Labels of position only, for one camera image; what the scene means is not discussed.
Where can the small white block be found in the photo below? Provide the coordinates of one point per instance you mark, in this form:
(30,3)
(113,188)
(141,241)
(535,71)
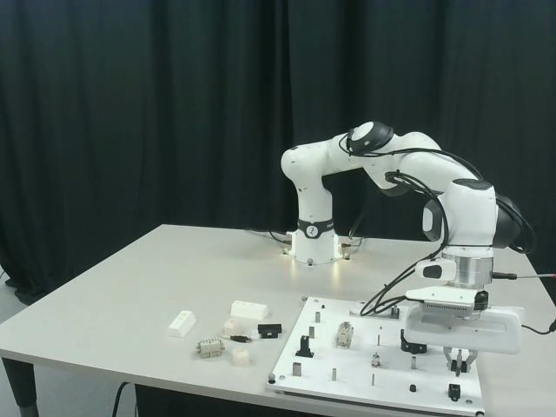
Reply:
(241,356)

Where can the white holder with holes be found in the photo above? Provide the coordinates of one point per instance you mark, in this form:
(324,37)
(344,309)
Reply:
(181,323)

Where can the white gear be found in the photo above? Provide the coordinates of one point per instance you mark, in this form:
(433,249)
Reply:
(357,310)

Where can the beige waterproof plug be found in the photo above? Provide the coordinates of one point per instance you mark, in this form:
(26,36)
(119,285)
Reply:
(209,348)

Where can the small white wrist camera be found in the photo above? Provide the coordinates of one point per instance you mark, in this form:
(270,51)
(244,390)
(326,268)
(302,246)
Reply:
(434,270)

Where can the black Ethernet plug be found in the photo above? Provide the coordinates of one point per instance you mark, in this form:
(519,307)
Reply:
(238,339)

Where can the metal BNC plug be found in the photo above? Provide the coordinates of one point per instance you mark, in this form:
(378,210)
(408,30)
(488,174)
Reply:
(375,360)

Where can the black D-SUB plug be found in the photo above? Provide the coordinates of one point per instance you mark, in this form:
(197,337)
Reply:
(269,331)

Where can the metal round peg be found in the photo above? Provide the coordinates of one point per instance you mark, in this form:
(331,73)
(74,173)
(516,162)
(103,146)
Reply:
(414,363)
(335,374)

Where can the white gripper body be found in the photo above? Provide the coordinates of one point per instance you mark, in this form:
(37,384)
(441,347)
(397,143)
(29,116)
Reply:
(491,332)

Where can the thin black rod red tag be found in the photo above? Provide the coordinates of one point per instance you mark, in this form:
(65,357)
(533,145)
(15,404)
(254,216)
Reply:
(504,275)

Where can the metal square peg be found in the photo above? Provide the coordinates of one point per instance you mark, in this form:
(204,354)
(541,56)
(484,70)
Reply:
(298,369)

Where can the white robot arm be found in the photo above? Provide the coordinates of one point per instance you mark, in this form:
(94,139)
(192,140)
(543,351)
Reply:
(313,174)

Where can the wide white holder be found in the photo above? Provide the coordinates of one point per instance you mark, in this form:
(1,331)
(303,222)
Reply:
(249,310)

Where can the white task board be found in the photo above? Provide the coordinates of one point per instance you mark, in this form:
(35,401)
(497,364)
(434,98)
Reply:
(347,369)

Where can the black curtain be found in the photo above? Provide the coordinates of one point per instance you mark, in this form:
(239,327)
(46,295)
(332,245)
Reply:
(130,108)

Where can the black table leg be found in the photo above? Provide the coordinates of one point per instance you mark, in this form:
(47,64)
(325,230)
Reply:
(19,386)

